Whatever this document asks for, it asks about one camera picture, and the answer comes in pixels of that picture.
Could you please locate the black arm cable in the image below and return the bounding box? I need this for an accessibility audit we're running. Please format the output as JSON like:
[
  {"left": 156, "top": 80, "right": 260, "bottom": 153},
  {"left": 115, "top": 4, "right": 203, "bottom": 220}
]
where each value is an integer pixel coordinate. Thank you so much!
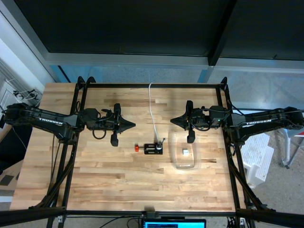
[{"left": 92, "top": 108, "right": 114, "bottom": 140}]

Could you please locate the grey metal chair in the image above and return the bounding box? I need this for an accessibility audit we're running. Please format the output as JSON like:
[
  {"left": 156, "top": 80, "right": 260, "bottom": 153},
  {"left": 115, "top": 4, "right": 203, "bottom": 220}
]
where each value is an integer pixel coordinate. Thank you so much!
[{"left": 276, "top": 111, "right": 304, "bottom": 170}]

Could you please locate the black metal table frame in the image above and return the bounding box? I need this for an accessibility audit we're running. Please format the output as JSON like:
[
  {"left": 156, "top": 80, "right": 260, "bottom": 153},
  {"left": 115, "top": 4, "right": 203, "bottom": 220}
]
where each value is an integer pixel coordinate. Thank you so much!
[{"left": 0, "top": 76, "right": 304, "bottom": 228}]

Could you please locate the small black fixed camera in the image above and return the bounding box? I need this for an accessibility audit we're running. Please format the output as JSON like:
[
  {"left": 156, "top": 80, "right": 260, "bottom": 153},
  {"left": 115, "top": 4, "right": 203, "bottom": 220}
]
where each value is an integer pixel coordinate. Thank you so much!
[{"left": 142, "top": 206, "right": 159, "bottom": 219}]

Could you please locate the brown cardboard box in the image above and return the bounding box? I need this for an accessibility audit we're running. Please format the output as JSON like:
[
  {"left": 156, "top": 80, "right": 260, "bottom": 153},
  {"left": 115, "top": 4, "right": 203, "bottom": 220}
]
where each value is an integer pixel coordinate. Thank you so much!
[{"left": 0, "top": 159, "right": 24, "bottom": 190}]

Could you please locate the laptop with blue screen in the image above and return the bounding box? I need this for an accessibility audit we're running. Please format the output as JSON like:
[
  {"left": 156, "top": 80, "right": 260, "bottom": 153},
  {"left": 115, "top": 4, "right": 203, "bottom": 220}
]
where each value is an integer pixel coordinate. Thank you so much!
[{"left": 142, "top": 218, "right": 207, "bottom": 228}]

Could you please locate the clear plastic tub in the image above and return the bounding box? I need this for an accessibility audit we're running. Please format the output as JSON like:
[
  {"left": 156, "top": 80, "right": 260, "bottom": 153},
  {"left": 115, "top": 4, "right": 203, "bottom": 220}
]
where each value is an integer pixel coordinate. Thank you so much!
[{"left": 168, "top": 131, "right": 203, "bottom": 171}]

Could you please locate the black and white cable tangle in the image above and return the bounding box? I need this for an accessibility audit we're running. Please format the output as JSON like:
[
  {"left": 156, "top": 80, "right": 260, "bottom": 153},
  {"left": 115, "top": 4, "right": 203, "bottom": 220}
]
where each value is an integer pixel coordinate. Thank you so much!
[{"left": 13, "top": 89, "right": 40, "bottom": 102}]

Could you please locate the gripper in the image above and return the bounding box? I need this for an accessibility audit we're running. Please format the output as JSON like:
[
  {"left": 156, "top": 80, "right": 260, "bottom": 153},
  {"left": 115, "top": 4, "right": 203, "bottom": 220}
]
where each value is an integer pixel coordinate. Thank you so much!
[
  {"left": 104, "top": 104, "right": 136, "bottom": 147},
  {"left": 170, "top": 101, "right": 209, "bottom": 143}
]

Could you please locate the black wall column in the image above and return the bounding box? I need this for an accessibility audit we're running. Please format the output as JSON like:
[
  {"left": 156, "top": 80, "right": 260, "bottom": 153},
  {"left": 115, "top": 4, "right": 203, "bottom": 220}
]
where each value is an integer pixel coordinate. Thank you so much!
[{"left": 208, "top": 0, "right": 238, "bottom": 67}]

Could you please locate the black clamp with red knob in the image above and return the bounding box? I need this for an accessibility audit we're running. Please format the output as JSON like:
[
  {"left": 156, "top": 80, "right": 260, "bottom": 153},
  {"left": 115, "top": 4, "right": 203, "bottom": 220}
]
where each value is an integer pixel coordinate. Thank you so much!
[{"left": 134, "top": 142, "right": 164, "bottom": 155}]

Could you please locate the white foam packaging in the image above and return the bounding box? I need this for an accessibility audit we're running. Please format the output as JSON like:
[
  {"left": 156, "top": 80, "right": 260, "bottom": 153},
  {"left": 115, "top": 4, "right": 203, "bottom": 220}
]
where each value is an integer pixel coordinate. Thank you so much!
[{"left": 239, "top": 133, "right": 276, "bottom": 190}]

